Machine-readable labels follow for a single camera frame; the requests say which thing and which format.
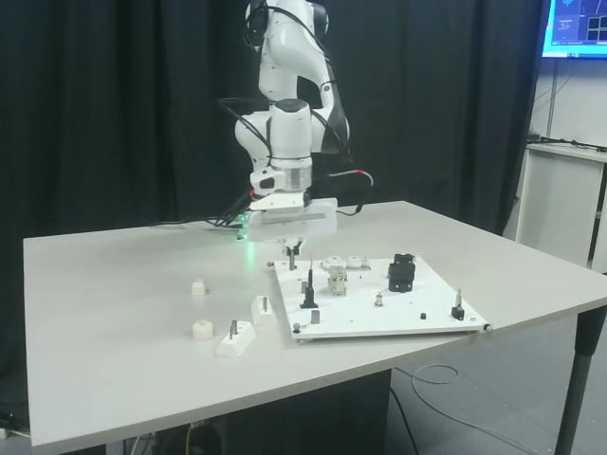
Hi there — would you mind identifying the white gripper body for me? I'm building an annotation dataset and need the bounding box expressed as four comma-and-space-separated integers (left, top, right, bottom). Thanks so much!
248, 198, 339, 241

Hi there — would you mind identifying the short white peg holder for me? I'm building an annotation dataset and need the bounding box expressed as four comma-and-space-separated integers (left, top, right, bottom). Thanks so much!
250, 296, 279, 326

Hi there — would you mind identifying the long white peg holder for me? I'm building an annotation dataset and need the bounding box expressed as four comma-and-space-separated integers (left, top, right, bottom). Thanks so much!
215, 319, 258, 357

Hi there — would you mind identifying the grey metal connector block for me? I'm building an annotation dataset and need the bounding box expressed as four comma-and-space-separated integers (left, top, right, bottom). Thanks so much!
326, 267, 347, 294

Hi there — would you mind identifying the black USB plug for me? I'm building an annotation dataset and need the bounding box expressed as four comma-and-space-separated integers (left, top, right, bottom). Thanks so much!
300, 258, 318, 310

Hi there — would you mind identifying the black D-SUB plug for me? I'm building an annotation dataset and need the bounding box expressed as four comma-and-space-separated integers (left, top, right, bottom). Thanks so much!
387, 253, 417, 293

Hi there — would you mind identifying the white task board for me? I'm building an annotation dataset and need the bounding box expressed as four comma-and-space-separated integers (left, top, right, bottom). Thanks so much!
267, 255, 494, 342

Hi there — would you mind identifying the black curtain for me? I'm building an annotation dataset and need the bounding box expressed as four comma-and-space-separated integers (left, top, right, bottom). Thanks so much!
0, 0, 544, 241

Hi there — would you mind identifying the white cabinet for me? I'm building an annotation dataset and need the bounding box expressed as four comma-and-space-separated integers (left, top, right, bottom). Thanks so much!
514, 141, 607, 276

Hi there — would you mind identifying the black table leg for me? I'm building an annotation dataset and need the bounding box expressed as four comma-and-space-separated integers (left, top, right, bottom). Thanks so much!
554, 312, 607, 455

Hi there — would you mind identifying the blue screen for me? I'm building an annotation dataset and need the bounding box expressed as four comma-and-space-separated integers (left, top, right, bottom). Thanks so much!
542, 0, 607, 61

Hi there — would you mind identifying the black base cable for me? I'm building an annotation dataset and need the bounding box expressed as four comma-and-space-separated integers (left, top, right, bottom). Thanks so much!
156, 208, 252, 234

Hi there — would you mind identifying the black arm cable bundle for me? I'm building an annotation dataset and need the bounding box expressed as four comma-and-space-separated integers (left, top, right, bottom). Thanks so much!
217, 0, 355, 167

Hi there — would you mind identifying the grey floor cable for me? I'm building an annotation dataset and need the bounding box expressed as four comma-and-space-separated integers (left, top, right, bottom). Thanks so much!
391, 363, 478, 455

